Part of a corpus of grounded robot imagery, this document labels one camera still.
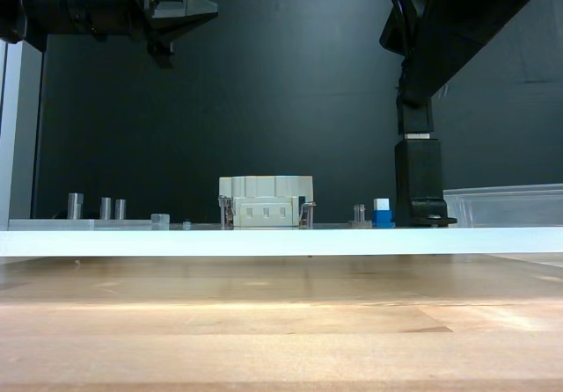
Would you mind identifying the black USB connector with cable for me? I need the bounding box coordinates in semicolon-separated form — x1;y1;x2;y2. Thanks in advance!
372;0;435;142

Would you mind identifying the clear plastic standoff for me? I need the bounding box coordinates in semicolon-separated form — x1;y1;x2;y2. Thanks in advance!
349;204;370;229

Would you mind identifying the tall metal cylinder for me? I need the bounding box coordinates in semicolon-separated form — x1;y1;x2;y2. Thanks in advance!
67;192;85;221

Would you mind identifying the black USB hub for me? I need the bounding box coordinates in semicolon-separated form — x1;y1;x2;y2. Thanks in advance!
393;138;459;229

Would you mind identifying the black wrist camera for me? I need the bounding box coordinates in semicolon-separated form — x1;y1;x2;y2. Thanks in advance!
379;8;409;55

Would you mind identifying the aluminium bar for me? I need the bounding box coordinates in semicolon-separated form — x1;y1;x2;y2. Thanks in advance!
8;218;153;232

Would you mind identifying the grey frame post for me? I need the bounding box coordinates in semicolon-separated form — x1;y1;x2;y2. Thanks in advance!
0;38;44;231

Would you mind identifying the clear plastic tub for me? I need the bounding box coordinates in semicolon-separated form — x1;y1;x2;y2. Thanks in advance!
442;182;563;229

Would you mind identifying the beige connector base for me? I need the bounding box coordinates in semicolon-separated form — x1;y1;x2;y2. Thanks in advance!
232;195;296;228

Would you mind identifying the beige connector hood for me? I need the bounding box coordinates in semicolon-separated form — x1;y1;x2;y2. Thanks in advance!
218;174;315;200

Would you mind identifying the white board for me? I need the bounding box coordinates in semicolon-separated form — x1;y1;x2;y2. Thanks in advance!
0;226;563;258

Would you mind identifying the blue and white connector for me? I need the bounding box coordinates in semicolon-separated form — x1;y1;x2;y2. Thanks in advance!
370;197;395;229

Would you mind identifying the metal locking clamp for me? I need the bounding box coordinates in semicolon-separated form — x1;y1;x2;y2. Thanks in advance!
299;200;316;229
219;195;235;229

